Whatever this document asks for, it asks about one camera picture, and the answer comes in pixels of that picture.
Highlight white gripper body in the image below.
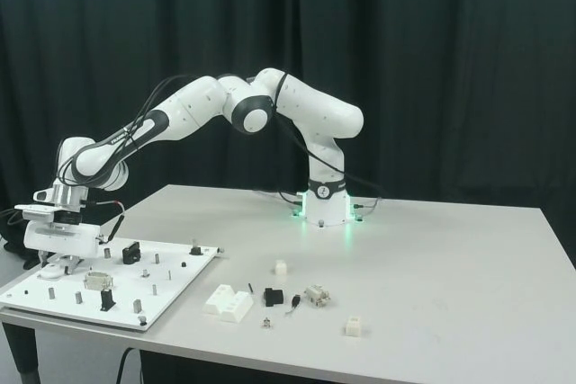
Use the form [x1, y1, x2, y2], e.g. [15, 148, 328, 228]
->
[22, 220, 102, 260]

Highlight flat white mounting plate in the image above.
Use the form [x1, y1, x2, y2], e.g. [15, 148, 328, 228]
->
[13, 202, 59, 219]

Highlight white task board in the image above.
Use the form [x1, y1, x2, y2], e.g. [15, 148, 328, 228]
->
[0, 234, 226, 335]

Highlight large white stepped holder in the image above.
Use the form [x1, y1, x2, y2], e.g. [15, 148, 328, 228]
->
[202, 283, 254, 324]

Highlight grey waterproof plug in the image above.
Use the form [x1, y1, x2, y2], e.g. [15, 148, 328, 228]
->
[304, 284, 328, 307]

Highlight white holder with two holes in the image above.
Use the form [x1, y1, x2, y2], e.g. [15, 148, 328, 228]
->
[344, 315, 365, 337]

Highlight black curtain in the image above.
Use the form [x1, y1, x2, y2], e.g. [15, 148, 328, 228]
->
[0, 0, 576, 263]

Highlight silver flange ring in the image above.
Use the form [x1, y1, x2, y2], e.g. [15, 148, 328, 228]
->
[51, 178, 89, 210]

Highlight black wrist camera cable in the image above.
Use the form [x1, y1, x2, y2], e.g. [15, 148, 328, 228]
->
[0, 207, 29, 248]

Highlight thin black rod on wire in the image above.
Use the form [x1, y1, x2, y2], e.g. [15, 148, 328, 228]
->
[87, 197, 127, 242]

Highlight black cable under table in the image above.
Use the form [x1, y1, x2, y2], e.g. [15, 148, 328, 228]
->
[117, 346, 139, 384]

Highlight black cable at arm foot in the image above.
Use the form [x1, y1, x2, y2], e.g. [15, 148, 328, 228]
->
[276, 189, 303, 207]
[353, 197, 383, 215]

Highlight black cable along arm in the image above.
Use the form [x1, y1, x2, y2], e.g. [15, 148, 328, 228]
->
[56, 69, 383, 217]

